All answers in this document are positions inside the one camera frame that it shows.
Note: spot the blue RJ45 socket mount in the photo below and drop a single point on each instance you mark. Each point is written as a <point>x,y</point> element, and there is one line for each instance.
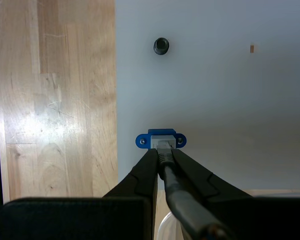
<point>142,141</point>

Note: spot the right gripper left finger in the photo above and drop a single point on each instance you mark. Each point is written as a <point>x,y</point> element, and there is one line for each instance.
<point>77,220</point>

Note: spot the clear plastic tub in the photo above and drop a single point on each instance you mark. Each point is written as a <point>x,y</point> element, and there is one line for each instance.
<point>162,227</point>

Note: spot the white taskboard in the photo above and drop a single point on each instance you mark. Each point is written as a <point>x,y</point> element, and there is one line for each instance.
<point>215,100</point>

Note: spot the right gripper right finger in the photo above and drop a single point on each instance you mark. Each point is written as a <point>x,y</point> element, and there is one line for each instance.
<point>265,220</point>

